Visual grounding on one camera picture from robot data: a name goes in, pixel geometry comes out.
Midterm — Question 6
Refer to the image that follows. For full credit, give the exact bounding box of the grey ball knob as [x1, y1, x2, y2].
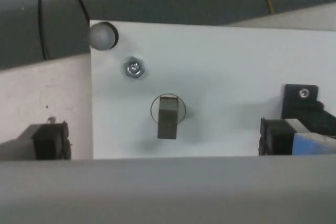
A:
[86, 21, 119, 51]

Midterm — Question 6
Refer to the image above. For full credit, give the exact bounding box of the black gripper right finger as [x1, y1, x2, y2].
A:
[258, 117, 336, 156]

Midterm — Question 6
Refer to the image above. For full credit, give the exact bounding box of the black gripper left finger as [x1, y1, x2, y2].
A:
[0, 121, 72, 161]

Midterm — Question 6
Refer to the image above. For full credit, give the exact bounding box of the white task board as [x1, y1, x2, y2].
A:
[89, 19, 336, 160]

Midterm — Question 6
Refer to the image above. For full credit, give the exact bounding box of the metal hex bolt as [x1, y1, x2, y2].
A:
[122, 56, 146, 78]

